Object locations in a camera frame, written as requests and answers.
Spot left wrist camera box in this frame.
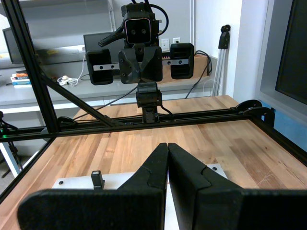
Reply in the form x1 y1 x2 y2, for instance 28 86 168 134
124 18 152 46

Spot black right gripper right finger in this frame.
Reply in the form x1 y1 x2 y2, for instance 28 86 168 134
168 143 307 230

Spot stack of books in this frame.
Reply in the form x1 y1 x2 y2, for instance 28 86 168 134
10 72 32 89

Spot black stand with green light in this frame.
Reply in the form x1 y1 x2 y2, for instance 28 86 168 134
0 111 24 179

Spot black left arm cable bundle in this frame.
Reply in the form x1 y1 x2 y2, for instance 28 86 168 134
98 27 126 48

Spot black socket mount block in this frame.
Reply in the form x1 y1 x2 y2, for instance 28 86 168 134
91 170 106 190

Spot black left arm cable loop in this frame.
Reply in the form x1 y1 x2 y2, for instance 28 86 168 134
148 3 169 35

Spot black power cables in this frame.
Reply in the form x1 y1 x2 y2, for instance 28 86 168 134
184 49 213 99

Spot white coiled cable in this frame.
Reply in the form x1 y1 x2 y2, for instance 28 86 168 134
57 54 87 87

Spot grey desk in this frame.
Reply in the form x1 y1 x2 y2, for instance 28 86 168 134
0 76 216 113

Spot white task board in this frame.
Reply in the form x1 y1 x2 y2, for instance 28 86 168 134
52 163 228 230

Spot white table leg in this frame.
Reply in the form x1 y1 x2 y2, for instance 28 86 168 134
0 141 21 179

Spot blue panel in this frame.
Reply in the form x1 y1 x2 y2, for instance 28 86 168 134
259 100 307 166

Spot aluminium tripod with black head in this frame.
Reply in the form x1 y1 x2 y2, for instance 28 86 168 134
213 23 232 96

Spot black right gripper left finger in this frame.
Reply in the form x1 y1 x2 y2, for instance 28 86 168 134
17 143 168 230

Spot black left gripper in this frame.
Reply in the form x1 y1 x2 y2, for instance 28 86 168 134
85 43 195 86

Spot brown wooden box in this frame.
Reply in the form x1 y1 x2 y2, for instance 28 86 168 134
159 54 209 84

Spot black aluminium frame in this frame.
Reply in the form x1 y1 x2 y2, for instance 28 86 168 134
0 0 307 204

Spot black frame corner bracket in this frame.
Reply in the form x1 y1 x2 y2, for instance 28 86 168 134
234 99 264 113
248 106 276 127
57 115 77 127

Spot white wall shelf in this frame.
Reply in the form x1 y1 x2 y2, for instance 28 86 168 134
14 0 116 33

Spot dark computer monitor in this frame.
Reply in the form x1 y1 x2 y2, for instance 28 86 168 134
83 32 125 60
2 26 26 65

